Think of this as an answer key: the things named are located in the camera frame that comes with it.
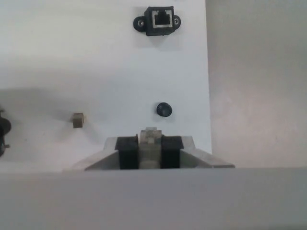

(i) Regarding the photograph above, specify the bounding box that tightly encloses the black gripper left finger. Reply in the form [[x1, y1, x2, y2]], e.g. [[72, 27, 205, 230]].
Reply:
[[62, 135, 140, 172]]

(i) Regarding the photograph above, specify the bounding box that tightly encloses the white task board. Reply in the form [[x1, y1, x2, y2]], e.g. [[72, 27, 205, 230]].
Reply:
[[0, 0, 213, 173]]

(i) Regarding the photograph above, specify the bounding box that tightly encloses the small black round bolt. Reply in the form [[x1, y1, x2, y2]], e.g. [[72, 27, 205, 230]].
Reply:
[[155, 101, 173, 118]]

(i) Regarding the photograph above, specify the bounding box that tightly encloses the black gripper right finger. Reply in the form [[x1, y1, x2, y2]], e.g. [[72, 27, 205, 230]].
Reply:
[[160, 135, 236, 170]]

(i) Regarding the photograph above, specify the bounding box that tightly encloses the black D-SUB plug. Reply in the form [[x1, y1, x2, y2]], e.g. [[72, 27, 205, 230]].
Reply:
[[0, 104, 12, 158]]

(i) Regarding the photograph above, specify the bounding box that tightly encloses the clear Ethernet plug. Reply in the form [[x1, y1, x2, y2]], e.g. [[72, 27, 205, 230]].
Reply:
[[138, 126, 163, 170]]

